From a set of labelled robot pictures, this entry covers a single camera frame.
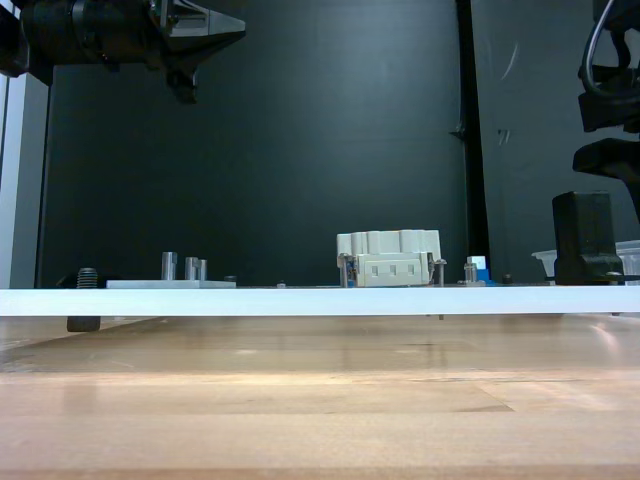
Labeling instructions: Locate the small connector socket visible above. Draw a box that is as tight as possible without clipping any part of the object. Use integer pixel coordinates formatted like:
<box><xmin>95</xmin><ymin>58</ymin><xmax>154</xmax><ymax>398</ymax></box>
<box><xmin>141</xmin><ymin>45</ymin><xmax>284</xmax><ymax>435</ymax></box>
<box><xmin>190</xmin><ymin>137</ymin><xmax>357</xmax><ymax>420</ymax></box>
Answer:
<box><xmin>463</xmin><ymin>254</ymin><xmax>493</xmax><ymax>286</ymax></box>

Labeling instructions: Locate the white taskboard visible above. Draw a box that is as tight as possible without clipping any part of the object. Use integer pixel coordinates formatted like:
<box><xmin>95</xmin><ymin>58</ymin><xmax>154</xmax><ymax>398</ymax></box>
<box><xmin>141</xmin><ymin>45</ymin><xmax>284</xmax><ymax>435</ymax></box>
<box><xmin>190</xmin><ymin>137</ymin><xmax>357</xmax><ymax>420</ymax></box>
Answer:
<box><xmin>0</xmin><ymin>286</ymin><xmax>640</xmax><ymax>318</ymax></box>

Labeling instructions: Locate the beige multi-pin connector housing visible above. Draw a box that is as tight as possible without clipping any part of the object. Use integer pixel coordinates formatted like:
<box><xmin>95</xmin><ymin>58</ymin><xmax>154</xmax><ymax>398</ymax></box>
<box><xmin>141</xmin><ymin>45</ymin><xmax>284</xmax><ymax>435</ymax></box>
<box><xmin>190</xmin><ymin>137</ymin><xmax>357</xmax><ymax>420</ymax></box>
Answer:
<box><xmin>335</xmin><ymin>228</ymin><xmax>443</xmax><ymax>289</ymax></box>

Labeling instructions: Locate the grey metal plate with pegs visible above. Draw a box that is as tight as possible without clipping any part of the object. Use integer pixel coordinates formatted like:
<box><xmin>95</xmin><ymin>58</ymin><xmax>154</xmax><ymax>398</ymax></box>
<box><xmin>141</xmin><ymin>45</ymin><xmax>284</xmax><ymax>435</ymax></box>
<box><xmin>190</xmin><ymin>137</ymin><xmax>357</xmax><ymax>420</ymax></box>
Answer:
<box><xmin>105</xmin><ymin>250</ymin><xmax>238</xmax><ymax>291</ymax></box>

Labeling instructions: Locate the black board foot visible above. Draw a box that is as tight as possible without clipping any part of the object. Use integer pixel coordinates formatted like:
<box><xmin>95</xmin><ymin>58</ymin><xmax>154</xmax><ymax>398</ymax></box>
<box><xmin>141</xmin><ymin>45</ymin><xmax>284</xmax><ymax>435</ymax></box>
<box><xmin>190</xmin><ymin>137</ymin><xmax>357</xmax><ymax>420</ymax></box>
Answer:
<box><xmin>66</xmin><ymin>315</ymin><xmax>102</xmax><ymax>334</ymax></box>

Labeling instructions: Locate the black aluminium frame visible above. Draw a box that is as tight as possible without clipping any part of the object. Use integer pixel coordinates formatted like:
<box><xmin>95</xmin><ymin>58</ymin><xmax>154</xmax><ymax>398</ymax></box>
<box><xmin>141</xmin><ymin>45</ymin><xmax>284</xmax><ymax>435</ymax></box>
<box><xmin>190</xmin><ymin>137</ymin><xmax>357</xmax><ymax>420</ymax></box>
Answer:
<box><xmin>452</xmin><ymin>0</ymin><xmax>494</xmax><ymax>284</ymax></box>

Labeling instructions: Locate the black USB socket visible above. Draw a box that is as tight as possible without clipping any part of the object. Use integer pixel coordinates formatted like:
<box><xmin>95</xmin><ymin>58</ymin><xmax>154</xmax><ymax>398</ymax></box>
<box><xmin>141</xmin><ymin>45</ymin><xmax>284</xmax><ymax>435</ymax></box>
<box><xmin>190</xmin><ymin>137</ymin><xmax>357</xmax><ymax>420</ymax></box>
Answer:
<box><xmin>551</xmin><ymin>190</ymin><xmax>629</xmax><ymax>287</ymax></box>

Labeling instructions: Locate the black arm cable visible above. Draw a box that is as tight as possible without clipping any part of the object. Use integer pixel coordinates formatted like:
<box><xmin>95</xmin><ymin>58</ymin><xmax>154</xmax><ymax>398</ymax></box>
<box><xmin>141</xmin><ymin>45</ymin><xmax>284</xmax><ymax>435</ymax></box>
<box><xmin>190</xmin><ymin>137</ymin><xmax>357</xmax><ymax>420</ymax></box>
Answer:
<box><xmin>578</xmin><ymin>0</ymin><xmax>620</xmax><ymax>97</ymax></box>

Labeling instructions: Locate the clear plastic tub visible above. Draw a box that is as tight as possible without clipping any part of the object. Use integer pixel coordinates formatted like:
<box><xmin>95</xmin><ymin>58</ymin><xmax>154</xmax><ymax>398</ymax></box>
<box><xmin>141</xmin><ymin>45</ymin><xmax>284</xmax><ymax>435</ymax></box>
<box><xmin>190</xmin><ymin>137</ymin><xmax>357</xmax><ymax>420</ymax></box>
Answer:
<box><xmin>531</xmin><ymin>239</ymin><xmax>640</xmax><ymax>284</ymax></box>

